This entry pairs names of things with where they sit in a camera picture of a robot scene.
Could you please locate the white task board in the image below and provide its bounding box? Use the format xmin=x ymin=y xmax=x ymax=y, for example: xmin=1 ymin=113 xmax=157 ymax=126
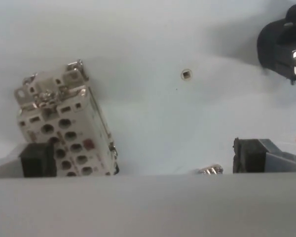
xmin=0 ymin=0 xmax=296 ymax=179

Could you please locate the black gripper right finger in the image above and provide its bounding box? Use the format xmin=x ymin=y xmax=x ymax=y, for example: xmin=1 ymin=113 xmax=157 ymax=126
xmin=233 ymin=137 xmax=296 ymax=174

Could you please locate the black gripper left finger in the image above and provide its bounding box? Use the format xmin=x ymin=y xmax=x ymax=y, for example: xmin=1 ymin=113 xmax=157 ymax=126
xmin=0 ymin=142 xmax=57 ymax=178

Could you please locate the white multi-pin waterproof plug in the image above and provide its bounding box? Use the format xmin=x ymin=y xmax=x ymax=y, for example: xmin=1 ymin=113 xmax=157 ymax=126
xmin=14 ymin=58 xmax=120 ymax=177

